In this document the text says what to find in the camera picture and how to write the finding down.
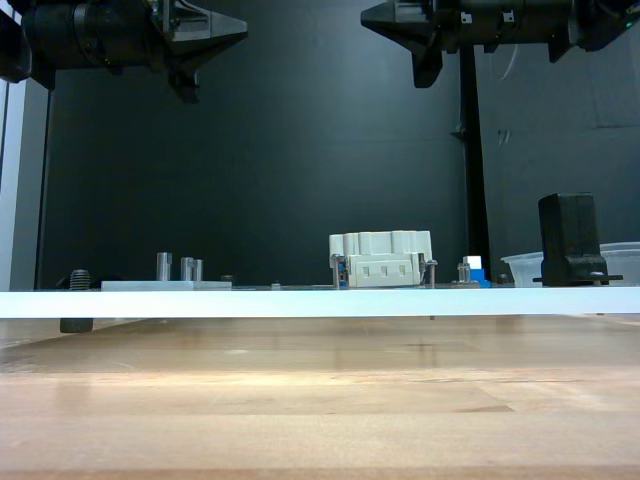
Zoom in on clear plastic tub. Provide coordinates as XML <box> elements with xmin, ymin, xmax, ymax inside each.
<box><xmin>500</xmin><ymin>241</ymin><xmax>640</xmax><ymax>289</ymax></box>

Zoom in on small blue white socket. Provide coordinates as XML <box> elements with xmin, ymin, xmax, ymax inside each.
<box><xmin>462</xmin><ymin>255</ymin><xmax>490</xmax><ymax>289</ymax></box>

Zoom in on white task board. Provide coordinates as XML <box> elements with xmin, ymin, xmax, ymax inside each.
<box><xmin>0</xmin><ymin>281</ymin><xmax>640</xmax><ymax>320</ymax></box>

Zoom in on beige connector housing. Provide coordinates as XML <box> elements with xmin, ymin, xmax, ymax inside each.
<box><xmin>328</xmin><ymin>229</ymin><xmax>440</xmax><ymax>290</ymax></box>

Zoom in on tall black holder block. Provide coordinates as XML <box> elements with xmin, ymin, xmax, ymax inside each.
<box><xmin>531</xmin><ymin>192</ymin><xmax>625</xmax><ymax>288</ymax></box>

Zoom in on black vertical column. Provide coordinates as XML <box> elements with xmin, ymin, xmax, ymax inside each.
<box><xmin>449</xmin><ymin>47</ymin><xmax>495</xmax><ymax>284</ymax></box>

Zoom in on grey metal base plate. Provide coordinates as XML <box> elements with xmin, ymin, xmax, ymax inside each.
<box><xmin>100</xmin><ymin>280</ymin><xmax>233</xmax><ymax>292</ymax></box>

